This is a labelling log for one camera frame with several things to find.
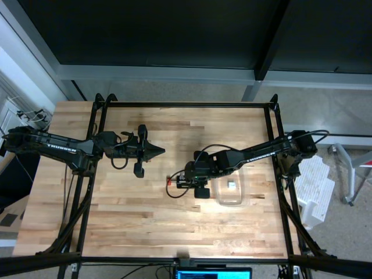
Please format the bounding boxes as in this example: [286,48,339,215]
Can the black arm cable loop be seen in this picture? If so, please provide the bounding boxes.
[165,170,195,199]

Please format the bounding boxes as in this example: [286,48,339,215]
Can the clear plastic container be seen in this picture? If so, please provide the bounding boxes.
[213,170,250,208]

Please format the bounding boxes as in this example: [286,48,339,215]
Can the white ribbed plastic block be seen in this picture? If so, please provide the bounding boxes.
[294,156,337,231]

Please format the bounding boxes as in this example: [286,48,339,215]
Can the cardboard box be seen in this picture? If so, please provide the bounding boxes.
[0,194,30,233]

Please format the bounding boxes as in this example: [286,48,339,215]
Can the black metal frame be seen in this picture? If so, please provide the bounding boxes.
[0,92,372,279]

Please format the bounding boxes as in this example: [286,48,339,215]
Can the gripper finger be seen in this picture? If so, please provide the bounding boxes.
[146,151,166,162]
[146,141,166,152]

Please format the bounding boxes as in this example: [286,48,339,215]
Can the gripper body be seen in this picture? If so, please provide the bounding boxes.
[185,150,210,199]
[120,124,148,178]

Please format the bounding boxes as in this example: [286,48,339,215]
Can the black and white cable bundle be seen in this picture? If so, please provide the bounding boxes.
[16,109,49,123]

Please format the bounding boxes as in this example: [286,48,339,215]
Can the black clamp with red knob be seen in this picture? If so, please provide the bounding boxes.
[166,173,189,189]

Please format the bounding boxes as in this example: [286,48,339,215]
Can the grey metal stand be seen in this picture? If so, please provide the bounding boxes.
[328,142,372,208]

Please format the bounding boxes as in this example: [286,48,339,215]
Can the laptop screen with blue edge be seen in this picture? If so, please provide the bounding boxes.
[174,267,253,279]

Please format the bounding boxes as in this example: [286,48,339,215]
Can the thin black camera cable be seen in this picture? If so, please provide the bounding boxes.
[199,144,233,160]

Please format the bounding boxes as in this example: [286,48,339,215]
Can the black low camera mount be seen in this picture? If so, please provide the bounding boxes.
[176,252,195,267]

